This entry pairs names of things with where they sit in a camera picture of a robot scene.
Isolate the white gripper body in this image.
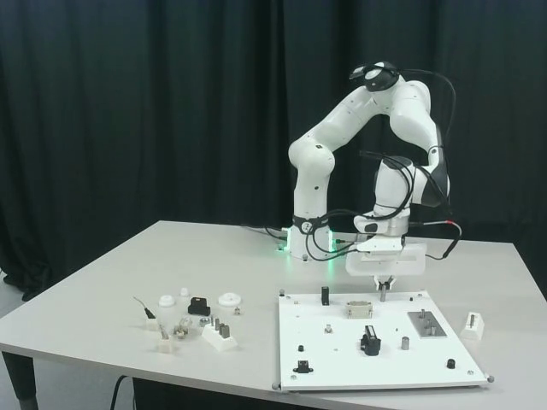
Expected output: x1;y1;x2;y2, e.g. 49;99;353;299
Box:
344;243;427;278

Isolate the small white peg holder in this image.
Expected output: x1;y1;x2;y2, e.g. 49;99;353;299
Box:
460;311;486;341

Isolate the long white peg holder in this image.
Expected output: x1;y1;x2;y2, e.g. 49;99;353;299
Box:
200;326;238;354

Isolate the white task board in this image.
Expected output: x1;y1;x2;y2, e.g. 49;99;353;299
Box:
272;291;495;392

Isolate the black D-SUB plug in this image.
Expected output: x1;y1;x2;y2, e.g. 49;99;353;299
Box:
187;296;211;316

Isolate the black curtain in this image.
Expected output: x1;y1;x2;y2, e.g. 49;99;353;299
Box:
0;0;547;302

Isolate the black table leg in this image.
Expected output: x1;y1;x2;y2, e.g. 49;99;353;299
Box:
2;352;38;410

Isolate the black looped wrist cable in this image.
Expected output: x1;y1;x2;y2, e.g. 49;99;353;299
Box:
303;208;373;261

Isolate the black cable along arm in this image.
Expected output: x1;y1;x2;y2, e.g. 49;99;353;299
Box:
349;61;456;214

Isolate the black base cable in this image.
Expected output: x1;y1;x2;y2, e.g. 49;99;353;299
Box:
241;224;288;239

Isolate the black Ethernet plug with cable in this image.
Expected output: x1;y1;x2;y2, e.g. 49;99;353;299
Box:
132;296;157;320

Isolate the thick black floor cable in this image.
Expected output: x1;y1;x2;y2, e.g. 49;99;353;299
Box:
111;374;133;410

